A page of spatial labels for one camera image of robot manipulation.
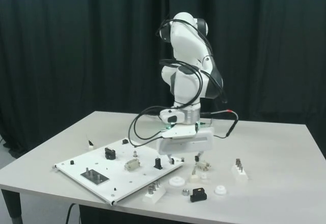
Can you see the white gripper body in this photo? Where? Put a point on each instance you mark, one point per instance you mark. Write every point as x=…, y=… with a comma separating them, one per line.
x=186, y=143

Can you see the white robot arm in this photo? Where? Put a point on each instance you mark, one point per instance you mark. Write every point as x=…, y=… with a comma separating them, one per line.
x=186, y=56

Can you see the black D-SUB plug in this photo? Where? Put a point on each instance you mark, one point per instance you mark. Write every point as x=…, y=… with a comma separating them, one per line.
x=198, y=195

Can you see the metal waterproof plug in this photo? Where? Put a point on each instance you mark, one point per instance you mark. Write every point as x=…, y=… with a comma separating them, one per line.
x=203, y=165

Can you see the flat white mounting plate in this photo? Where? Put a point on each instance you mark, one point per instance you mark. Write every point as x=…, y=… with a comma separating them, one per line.
x=179, y=132

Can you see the white Ethernet plug holder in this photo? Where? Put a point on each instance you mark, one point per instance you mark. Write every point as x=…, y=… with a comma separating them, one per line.
x=193, y=178

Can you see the white large gear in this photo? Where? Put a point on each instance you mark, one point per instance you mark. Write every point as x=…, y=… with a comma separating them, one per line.
x=177, y=182

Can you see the metal round peg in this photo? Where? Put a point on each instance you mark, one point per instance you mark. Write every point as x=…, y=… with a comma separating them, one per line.
x=158, y=184
x=154, y=186
x=150, y=189

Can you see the white box with dark window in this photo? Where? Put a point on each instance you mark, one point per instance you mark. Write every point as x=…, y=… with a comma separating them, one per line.
x=171, y=115

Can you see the metal bolt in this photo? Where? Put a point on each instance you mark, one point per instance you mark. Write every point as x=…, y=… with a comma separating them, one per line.
x=185, y=192

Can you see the metal BNC plug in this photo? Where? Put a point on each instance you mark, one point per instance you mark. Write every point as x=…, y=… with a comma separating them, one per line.
x=135, y=154

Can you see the metal square peg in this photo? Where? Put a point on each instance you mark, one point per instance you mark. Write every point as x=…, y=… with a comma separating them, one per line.
x=238, y=163
x=241, y=168

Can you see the white medium gear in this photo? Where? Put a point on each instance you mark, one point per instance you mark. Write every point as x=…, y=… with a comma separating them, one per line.
x=220, y=190

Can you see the white round peg holder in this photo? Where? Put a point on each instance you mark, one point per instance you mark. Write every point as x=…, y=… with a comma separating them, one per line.
x=154, y=197

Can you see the white square peg holder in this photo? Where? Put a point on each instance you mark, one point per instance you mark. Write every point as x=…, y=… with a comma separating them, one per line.
x=239, y=175

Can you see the thin black rod red tag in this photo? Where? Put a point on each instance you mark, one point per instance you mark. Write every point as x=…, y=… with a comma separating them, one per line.
x=233, y=127

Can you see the white task board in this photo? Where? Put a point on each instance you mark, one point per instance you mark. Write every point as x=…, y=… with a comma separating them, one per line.
x=107, y=175

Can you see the small white plug holder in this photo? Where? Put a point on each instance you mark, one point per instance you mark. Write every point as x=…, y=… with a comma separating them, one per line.
x=91, y=146

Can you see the black curtain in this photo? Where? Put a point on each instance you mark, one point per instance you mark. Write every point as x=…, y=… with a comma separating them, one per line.
x=76, y=43

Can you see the dark table leg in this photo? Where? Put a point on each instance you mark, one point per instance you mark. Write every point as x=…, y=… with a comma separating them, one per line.
x=11, y=206

